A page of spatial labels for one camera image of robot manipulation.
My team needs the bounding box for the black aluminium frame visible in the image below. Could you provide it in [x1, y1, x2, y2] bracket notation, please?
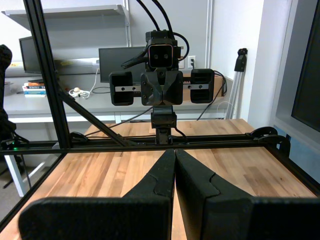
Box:
[0, 0, 320, 227]

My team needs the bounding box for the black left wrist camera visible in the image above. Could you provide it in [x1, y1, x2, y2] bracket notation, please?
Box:
[146, 43, 175, 69]

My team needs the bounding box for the white wall shelf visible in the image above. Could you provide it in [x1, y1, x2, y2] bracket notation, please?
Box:
[1, 3, 131, 29]

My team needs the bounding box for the black left arm cable bundle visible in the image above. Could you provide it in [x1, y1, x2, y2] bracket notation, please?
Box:
[121, 51, 149, 71]

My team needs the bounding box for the white coiled cable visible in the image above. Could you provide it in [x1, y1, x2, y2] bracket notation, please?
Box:
[67, 67, 101, 100]

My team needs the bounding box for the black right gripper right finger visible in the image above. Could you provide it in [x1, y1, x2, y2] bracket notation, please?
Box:
[175, 149, 320, 240]

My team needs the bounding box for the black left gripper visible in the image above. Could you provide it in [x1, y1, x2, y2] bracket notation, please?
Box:
[109, 67, 215, 106]

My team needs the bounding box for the brown cardboard box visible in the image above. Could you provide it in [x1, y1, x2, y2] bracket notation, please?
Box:
[181, 72, 228, 104]

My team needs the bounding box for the black and silver tripod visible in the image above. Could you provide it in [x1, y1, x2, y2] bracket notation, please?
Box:
[225, 47, 249, 121]

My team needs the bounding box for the stack of books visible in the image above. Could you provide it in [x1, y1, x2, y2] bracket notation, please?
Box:
[21, 81, 48, 98]

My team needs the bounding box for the black computer monitor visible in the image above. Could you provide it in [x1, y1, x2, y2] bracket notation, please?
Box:
[18, 36, 48, 75]
[98, 46, 149, 84]

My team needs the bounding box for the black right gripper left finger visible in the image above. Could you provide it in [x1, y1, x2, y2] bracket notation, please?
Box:
[18, 149, 175, 240]

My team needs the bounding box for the black braided cable bundle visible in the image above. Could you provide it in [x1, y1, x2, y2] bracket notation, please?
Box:
[0, 44, 18, 151]

